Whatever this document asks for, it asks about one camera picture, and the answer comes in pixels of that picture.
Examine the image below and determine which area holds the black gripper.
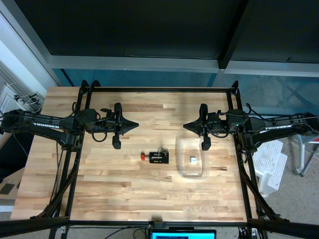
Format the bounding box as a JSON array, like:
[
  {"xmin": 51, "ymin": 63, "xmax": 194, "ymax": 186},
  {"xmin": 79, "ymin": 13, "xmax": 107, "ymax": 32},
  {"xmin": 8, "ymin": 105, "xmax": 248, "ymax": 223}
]
[
  {"xmin": 183, "ymin": 104, "xmax": 229, "ymax": 151},
  {"xmin": 96, "ymin": 103, "xmax": 139, "ymax": 150}
]

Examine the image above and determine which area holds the clear plastic tub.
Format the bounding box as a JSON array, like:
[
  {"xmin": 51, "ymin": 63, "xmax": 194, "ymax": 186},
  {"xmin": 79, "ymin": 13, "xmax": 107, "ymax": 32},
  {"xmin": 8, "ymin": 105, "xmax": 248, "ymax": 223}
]
[{"xmin": 175, "ymin": 136, "xmax": 209, "ymax": 180}]

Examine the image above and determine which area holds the white foam block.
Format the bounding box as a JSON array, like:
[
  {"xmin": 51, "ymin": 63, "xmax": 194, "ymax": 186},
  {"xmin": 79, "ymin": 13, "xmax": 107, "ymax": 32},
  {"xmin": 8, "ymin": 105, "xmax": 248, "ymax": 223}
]
[{"xmin": 253, "ymin": 139, "xmax": 289, "ymax": 199}]

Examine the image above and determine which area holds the white power strip with plugs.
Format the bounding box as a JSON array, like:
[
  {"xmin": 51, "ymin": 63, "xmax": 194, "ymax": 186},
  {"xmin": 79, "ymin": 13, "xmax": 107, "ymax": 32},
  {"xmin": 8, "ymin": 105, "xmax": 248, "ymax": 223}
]
[{"xmin": 13, "ymin": 93, "xmax": 42, "ymax": 106}]

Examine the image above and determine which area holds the laptop screen with blue edge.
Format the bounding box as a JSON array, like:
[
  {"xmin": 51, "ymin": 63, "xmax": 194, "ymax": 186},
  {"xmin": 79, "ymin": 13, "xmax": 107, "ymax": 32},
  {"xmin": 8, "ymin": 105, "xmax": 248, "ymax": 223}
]
[{"xmin": 150, "ymin": 229, "xmax": 217, "ymax": 239}]

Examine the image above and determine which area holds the grey metal stand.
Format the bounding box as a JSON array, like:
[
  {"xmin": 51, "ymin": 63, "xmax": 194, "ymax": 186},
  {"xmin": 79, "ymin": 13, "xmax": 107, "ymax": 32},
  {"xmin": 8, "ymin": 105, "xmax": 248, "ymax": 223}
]
[{"xmin": 289, "ymin": 135, "xmax": 319, "ymax": 178}]

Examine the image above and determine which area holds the brown cardboard box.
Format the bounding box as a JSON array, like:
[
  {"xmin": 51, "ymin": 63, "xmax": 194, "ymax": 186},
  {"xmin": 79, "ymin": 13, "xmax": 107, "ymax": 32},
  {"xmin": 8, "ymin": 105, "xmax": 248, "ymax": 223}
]
[{"xmin": 0, "ymin": 166, "xmax": 25, "ymax": 200}]

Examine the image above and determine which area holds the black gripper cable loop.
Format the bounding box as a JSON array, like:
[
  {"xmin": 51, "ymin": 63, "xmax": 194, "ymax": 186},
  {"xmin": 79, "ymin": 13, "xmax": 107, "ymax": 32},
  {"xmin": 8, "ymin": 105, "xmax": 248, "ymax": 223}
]
[
  {"xmin": 91, "ymin": 128, "xmax": 108, "ymax": 143},
  {"xmin": 211, "ymin": 112, "xmax": 229, "ymax": 138}
]

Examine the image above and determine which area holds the black table-level camera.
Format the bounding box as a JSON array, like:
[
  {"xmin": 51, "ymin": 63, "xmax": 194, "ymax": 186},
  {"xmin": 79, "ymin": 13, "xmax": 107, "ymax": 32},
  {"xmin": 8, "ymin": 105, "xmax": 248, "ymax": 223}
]
[{"xmin": 149, "ymin": 216, "xmax": 167, "ymax": 230}]

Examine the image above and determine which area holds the black aluminium frame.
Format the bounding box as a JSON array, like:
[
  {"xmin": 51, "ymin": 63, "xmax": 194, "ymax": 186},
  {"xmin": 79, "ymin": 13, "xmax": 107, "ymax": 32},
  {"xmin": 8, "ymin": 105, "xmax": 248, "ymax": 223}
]
[{"xmin": 0, "ymin": 79, "xmax": 319, "ymax": 239}]

